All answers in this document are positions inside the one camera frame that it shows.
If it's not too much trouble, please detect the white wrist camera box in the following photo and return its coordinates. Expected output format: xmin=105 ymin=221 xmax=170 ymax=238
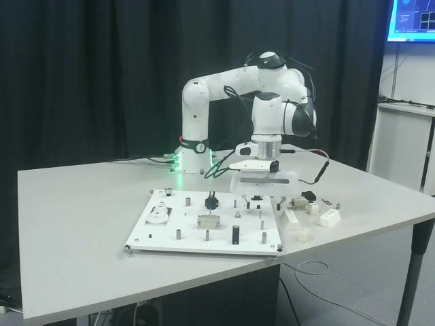
xmin=235 ymin=142 xmax=258 ymax=158

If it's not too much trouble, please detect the blue screen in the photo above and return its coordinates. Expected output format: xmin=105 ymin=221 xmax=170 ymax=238
xmin=387 ymin=0 xmax=435 ymax=43

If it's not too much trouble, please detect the black curtain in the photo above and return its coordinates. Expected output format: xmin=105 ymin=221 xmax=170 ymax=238
xmin=0 ymin=0 xmax=387 ymax=303

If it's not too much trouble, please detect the white peg holder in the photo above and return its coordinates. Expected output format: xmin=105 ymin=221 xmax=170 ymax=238
xmin=281 ymin=209 xmax=302 ymax=232
xmin=315 ymin=209 xmax=342 ymax=228

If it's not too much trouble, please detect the grey rectangular connector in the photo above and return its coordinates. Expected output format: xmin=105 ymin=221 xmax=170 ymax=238
xmin=196 ymin=214 xmax=222 ymax=232

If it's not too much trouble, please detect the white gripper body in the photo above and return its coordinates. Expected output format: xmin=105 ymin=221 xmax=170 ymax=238
xmin=230 ymin=169 xmax=300 ymax=198

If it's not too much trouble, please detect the black D-SUB plug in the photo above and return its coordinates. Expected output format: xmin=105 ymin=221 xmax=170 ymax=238
xmin=204 ymin=190 xmax=219 ymax=210

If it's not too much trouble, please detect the white cabinet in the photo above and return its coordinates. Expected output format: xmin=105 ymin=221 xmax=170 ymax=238
xmin=368 ymin=101 xmax=435 ymax=198

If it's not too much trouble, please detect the thin black rod on wire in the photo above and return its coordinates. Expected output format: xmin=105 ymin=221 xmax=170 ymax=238
xmin=281 ymin=147 xmax=331 ymax=187

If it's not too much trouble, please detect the white large gear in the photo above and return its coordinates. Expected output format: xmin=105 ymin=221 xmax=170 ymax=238
xmin=147 ymin=211 xmax=169 ymax=226

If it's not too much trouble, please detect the black base cable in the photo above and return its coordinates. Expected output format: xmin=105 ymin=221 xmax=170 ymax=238
xmin=114 ymin=155 xmax=178 ymax=164

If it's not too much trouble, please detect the grey rectangular plug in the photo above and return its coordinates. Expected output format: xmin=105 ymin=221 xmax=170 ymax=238
xmin=288 ymin=196 xmax=309 ymax=210

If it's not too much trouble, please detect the grey floor cable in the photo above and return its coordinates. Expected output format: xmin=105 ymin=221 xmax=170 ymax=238
xmin=281 ymin=260 xmax=414 ymax=326

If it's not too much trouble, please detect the dark table leg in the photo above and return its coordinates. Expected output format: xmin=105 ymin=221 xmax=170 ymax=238
xmin=396 ymin=222 xmax=428 ymax=326

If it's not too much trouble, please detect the white task board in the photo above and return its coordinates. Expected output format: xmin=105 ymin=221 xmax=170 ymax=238
xmin=122 ymin=188 xmax=285 ymax=255

